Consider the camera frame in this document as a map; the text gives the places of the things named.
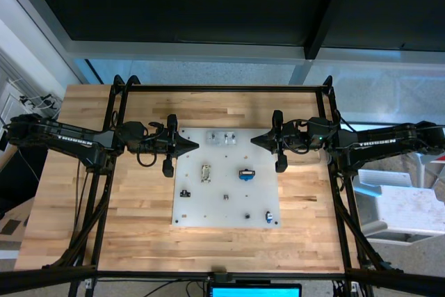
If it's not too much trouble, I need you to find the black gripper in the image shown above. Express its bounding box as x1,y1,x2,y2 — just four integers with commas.
250,110,307,174
147,114,200,177

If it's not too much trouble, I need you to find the grey connector housing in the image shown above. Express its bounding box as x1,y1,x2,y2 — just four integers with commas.
200,163,213,184

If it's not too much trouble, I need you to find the blue D-sub connector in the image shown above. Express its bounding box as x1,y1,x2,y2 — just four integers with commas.
238,168,256,183

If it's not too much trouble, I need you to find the white plastic board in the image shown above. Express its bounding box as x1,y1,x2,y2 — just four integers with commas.
170,127,282,228

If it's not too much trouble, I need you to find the blue lit screen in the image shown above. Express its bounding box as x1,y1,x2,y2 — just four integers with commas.
207,282,302,297

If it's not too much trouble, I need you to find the white metal stand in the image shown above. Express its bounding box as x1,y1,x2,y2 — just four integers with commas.
414,152,445,187

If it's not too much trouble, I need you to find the white plastic step stool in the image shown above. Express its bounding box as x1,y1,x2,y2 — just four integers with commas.
354,170,445,246

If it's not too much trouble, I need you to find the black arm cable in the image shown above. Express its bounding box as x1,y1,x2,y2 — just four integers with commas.
281,119,311,154
136,121,165,168

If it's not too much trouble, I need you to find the black aluminium frame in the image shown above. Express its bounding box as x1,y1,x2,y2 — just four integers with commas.
0,74,445,297

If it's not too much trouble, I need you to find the small black camera box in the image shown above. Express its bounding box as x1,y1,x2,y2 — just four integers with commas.
212,266,232,282

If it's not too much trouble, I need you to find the black wall post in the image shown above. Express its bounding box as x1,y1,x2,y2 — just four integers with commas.
305,0,348,61

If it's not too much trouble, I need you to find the white cable bundle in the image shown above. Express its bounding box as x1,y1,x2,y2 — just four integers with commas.
13,79,60,112

